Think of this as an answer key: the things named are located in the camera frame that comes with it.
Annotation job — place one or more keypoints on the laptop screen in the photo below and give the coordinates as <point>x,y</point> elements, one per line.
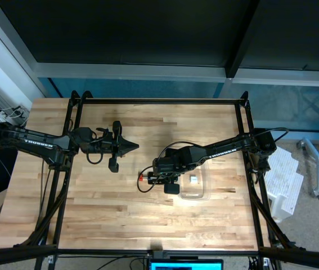
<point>184,265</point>

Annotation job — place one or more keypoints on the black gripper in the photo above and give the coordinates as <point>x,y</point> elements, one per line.
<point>105,146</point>
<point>177,168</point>

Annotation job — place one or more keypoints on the black metal frame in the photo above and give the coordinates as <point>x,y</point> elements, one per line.
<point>18,253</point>

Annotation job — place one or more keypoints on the black vise with red knob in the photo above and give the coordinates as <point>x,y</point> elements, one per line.
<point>141,177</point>

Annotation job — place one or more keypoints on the white foam packaging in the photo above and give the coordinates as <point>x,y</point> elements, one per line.
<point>285,180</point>

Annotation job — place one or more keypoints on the clear plastic tub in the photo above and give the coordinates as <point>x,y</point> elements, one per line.
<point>201,191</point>

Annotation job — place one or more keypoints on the white foam block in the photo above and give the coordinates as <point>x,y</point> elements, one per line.
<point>194,179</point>

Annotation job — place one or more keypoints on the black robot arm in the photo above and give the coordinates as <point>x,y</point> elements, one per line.
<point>35,142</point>
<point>224,150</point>

